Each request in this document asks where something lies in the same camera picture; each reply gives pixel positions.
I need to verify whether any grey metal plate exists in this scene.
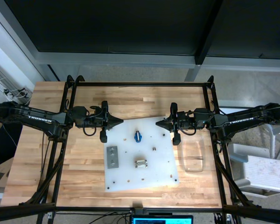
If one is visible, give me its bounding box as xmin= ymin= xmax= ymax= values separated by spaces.
xmin=106 ymin=146 xmax=120 ymax=169

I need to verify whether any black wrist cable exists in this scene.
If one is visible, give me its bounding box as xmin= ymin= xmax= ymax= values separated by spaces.
xmin=180 ymin=125 xmax=198 ymax=136
xmin=82 ymin=122 xmax=98 ymax=137

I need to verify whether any power strip with white cables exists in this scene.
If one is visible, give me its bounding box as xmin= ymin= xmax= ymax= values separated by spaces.
xmin=2 ymin=86 xmax=33 ymax=105

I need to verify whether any cardboard box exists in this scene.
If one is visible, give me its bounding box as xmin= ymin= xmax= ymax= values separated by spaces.
xmin=0 ymin=156 xmax=14 ymax=187

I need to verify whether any white step stool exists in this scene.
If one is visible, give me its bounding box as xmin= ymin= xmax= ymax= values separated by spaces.
xmin=228 ymin=142 xmax=280 ymax=199

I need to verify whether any white chair frame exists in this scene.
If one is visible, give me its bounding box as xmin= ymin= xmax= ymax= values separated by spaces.
xmin=261 ymin=121 xmax=280 ymax=160

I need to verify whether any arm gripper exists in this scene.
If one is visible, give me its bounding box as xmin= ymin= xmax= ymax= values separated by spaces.
xmin=155 ymin=102 xmax=195 ymax=146
xmin=88 ymin=100 xmax=125 ymax=143

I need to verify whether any clear plastic tub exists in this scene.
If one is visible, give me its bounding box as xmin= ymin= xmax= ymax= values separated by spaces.
xmin=181 ymin=134 xmax=205 ymax=174

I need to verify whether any grey HAN10-E connector insert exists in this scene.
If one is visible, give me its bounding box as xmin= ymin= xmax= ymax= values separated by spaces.
xmin=134 ymin=160 xmax=148 ymax=169

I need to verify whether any small black camera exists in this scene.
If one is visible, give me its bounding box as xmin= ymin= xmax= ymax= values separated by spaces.
xmin=133 ymin=202 xmax=147 ymax=215

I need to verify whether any laptop screen with blue edge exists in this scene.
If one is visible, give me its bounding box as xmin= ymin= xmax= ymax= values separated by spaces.
xmin=130 ymin=215 xmax=194 ymax=224

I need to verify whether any white plastic board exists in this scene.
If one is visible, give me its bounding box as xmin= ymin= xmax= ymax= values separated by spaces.
xmin=104 ymin=116 xmax=180 ymax=192

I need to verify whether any black aluminium frame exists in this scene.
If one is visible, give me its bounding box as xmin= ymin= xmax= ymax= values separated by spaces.
xmin=0 ymin=74 xmax=280 ymax=224

